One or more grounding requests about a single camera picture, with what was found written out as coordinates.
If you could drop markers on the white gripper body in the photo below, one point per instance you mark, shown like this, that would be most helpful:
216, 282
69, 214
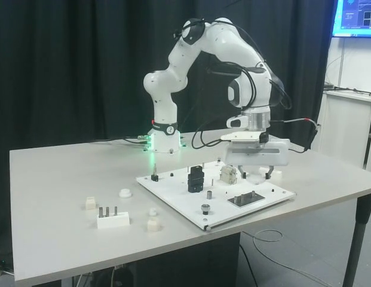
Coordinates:
257, 155

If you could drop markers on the white large gear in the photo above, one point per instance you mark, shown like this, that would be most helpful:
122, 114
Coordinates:
257, 177

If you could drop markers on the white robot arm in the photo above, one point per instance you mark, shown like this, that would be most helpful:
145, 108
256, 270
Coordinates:
179, 65

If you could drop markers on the white small gear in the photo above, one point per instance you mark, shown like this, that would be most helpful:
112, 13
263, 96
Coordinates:
152, 212

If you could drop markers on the white medium gear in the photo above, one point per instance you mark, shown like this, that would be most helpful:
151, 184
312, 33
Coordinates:
124, 193

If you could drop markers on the white holder with holes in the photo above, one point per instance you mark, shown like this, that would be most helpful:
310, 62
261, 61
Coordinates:
277, 175

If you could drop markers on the small white wrist box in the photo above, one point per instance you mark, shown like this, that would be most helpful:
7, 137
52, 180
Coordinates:
236, 122

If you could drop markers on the black D-SUB plug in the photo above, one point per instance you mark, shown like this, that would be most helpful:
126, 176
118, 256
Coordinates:
195, 180

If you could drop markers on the white task board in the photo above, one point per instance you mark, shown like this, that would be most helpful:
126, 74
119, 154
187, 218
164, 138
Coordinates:
179, 203

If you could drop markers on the white cabinet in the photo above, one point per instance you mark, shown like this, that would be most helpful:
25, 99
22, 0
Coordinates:
343, 128

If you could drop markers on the metal bolt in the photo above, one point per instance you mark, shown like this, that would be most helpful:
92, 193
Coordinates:
155, 169

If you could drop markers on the white hexagonal block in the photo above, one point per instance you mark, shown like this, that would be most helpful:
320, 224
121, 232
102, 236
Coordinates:
150, 224

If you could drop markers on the black table leg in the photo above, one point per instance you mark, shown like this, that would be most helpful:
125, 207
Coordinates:
360, 233

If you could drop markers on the white peg holder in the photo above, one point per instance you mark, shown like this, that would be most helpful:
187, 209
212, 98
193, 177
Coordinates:
113, 222

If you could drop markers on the metal square peg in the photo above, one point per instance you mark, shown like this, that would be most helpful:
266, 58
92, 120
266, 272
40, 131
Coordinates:
100, 211

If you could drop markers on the small white square block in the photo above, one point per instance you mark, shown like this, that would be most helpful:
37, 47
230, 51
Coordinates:
90, 203

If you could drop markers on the blue screen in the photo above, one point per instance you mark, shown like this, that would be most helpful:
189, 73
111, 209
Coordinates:
355, 18

